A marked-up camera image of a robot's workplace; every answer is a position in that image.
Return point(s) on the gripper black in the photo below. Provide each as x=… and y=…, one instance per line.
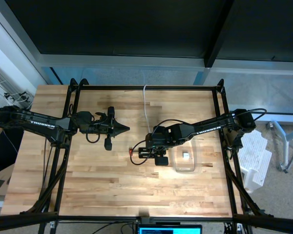
x=161, y=161
x=110, y=126

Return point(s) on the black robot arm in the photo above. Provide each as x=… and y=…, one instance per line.
x=210, y=128
x=39, y=123

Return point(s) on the brown cardboard sheet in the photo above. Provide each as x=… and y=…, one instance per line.
x=6, y=174

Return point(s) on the small white cube plug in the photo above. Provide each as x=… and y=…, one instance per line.
x=185, y=155

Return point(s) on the grey metal chair frame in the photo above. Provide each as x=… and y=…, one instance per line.
x=285, y=153

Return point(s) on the clear plastic tub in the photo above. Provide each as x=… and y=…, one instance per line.
x=185, y=168

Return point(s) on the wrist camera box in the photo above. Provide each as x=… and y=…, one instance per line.
x=158, y=139
x=85, y=116

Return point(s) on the black vise with red knob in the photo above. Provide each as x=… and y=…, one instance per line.
x=142, y=152

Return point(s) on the small black camera box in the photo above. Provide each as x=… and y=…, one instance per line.
x=145, y=220

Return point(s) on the laptop screen with blue edge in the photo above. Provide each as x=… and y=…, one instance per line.
x=168, y=230

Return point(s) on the black metal frame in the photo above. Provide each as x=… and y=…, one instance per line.
x=185, y=87

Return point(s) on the black pillar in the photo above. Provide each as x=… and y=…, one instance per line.
x=217, y=36

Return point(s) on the white plastic step stool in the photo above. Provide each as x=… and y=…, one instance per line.
x=255, y=158

